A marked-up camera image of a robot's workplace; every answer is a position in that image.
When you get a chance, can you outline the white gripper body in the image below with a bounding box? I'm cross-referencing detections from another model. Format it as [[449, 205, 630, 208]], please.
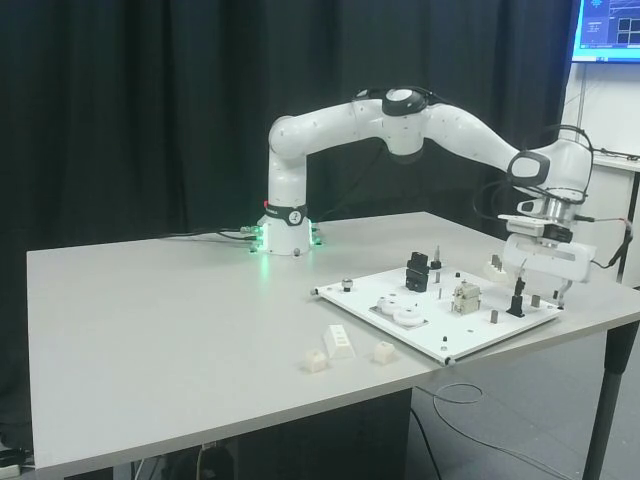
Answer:
[[501, 235, 600, 286]]

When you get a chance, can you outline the white peg holder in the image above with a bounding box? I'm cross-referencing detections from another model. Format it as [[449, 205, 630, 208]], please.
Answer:
[[481, 259, 509, 284]]

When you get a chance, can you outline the black Ethernet plug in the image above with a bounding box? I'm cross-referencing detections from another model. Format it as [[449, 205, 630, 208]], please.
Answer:
[[505, 258, 528, 320]]

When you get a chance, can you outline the beige metal waterproof plug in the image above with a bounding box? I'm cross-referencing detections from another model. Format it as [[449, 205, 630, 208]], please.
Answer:
[[451, 282, 480, 317]]

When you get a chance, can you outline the dark grey table leg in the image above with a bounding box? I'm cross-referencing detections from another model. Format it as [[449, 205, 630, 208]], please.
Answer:
[[594, 323, 640, 480]]

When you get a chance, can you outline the white large gear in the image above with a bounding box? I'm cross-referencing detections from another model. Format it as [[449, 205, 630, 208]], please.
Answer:
[[392, 307, 422, 330]]

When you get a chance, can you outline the white task board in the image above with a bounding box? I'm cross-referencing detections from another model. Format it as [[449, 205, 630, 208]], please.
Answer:
[[307, 263, 565, 367]]

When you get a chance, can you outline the long white plug holder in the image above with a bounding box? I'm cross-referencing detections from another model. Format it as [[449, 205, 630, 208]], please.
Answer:
[[321, 324, 358, 360]]

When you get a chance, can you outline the blue computer screen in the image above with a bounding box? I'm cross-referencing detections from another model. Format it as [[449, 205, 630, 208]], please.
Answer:
[[571, 0, 640, 65]]

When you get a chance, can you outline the black curtain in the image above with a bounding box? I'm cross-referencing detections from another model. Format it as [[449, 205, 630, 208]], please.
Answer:
[[0, 0, 584, 444]]

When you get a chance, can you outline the silver flange ring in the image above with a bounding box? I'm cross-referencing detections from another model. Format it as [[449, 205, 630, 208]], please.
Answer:
[[544, 196, 577, 222]]

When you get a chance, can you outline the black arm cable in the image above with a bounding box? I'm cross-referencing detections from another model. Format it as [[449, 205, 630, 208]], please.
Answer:
[[352, 87, 609, 236]]

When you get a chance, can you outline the grey floor cable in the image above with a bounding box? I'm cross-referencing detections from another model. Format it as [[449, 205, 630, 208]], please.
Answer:
[[432, 383, 640, 474]]

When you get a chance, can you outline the black base cable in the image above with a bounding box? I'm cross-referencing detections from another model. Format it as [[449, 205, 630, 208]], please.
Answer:
[[158, 227, 264, 242]]

